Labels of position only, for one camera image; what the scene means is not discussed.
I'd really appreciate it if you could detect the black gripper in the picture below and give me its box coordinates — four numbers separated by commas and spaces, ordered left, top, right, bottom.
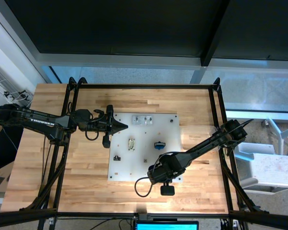
147, 155, 186, 196
96, 104, 129, 149

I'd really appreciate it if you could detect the clear metal bar block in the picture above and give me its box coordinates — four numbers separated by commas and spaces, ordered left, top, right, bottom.
131, 115, 154, 126

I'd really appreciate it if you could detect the grey connector housing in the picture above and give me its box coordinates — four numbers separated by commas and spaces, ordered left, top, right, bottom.
127, 138, 137, 152

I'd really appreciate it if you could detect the white board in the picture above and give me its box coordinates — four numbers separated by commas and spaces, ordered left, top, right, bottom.
107, 112, 184, 183

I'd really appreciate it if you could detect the clear plastic tub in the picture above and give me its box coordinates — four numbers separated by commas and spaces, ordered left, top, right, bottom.
180, 126, 220, 152

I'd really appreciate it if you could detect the blue laptop screen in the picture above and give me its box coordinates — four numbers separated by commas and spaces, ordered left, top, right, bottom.
133, 220, 199, 230

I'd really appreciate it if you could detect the white step stool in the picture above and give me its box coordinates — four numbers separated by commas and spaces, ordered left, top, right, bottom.
235, 141, 288, 195

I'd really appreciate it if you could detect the brown cardboard box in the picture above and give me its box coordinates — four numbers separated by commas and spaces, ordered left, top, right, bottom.
0, 160, 15, 192

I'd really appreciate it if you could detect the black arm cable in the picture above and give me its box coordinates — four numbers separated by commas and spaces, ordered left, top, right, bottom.
134, 176, 152, 198
84, 126, 99, 141

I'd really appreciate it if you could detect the black metal frame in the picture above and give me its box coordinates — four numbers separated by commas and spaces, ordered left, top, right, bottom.
0, 76, 288, 230

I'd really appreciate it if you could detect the black table-level camera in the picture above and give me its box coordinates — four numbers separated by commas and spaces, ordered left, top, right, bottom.
136, 210, 149, 221

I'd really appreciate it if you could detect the black and white cable bundle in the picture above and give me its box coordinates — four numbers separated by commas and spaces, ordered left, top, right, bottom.
3, 90, 34, 101

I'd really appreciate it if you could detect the white metal chair frame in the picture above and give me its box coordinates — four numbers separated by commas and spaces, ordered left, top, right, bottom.
261, 117, 288, 155

